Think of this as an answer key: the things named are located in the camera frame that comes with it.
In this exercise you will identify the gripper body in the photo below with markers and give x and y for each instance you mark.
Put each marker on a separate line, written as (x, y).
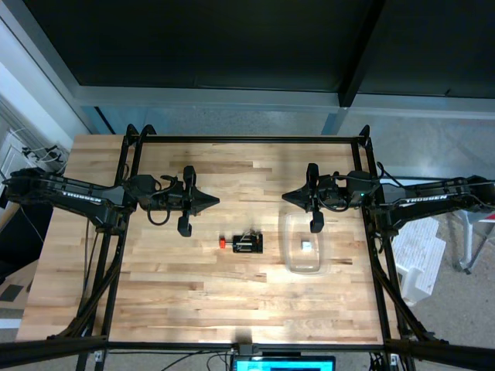
(316, 224)
(188, 224)

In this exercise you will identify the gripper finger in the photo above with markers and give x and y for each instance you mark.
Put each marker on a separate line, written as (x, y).
(201, 205)
(298, 194)
(203, 198)
(299, 203)

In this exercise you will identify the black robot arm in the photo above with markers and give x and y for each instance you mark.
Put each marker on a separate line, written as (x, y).
(77, 195)
(425, 201)

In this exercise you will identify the clear plastic tub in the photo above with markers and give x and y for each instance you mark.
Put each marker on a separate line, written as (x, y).
(294, 263)

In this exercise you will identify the black vise with red knob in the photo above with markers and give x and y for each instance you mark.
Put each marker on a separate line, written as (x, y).
(247, 248)

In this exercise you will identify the laptop with blue screen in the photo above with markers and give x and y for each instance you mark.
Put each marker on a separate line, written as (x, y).
(270, 365)

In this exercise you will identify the grey metal stand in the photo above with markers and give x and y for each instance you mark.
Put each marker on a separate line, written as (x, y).
(467, 239)

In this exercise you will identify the cardboard box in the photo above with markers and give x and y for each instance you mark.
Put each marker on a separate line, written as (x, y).
(19, 276)

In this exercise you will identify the black foam pad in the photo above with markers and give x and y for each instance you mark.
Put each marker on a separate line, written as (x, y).
(9, 293)

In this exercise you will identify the black metal frame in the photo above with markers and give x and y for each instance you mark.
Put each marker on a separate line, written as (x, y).
(174, 342)

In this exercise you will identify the black table-level camera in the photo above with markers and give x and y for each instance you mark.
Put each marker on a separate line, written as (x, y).
(244, 347)

